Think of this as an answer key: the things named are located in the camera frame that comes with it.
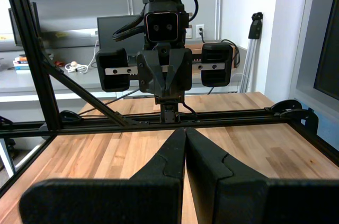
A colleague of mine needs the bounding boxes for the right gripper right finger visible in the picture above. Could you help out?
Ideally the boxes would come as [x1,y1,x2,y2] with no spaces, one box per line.
[185,128,339,224]

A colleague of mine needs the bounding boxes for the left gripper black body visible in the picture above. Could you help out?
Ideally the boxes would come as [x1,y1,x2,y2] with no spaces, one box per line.
[95,43,234,93]

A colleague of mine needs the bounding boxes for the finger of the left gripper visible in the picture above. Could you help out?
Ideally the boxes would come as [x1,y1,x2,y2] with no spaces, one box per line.
[136,50,167,97]
[166,48,193,97]

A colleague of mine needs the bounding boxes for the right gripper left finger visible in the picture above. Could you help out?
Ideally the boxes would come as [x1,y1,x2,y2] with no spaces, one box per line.
[19,127,186,224]

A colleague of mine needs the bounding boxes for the grey desk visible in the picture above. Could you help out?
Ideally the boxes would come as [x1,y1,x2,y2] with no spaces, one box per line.
[0,43,247,103]

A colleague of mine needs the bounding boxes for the silver tripod with black head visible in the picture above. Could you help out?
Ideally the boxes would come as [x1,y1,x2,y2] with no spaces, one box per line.
[239,12,265,94]

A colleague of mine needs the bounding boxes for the stack of books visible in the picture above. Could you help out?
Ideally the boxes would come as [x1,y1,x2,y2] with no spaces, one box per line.
[12,56,30,71]

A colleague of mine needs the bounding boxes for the white cable bundle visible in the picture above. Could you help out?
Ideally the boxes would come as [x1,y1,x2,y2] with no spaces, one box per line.
[64,41,99,74]

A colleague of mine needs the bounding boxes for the white wall outlet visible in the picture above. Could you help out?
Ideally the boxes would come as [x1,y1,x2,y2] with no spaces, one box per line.
[195,24,206,39]

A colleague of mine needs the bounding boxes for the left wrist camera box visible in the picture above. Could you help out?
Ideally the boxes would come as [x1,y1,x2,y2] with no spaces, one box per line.
[144,11,179,42]

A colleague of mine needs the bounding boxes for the black frame corner bracket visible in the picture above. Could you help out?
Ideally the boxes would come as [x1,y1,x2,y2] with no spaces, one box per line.
[280,109,319,135]
[270,98,303,115]
[59,110,82,123]

